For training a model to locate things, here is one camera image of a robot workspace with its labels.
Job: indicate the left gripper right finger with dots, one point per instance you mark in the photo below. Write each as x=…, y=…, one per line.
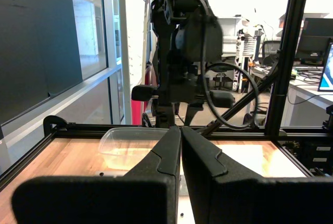
x=260, y=200

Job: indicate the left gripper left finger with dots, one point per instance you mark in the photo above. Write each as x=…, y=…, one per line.
x=104, y=198

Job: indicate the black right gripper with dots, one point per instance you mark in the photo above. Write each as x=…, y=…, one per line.
x=182, y=88

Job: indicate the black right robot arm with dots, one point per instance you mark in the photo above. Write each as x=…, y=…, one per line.
x=179, y=2

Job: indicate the red panel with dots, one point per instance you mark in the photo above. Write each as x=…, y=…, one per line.
x=138, y=112

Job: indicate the clear plastic tub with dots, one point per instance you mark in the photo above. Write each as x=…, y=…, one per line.
x=117, y=140

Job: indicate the white partition panel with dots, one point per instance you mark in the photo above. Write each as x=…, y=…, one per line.
x=134, y=26

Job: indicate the black office chair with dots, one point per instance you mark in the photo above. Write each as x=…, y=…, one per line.
x=270, y=49

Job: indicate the white office desk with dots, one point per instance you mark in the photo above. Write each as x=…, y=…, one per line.
x=307, y=88

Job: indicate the lit monitor screen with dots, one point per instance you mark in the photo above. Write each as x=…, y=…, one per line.
x=328, y=70

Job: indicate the black computer monitor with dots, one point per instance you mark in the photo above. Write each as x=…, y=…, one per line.
x=314, y=39

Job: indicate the black aluminium frame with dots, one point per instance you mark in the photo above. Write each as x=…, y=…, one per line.
x=287, y=52

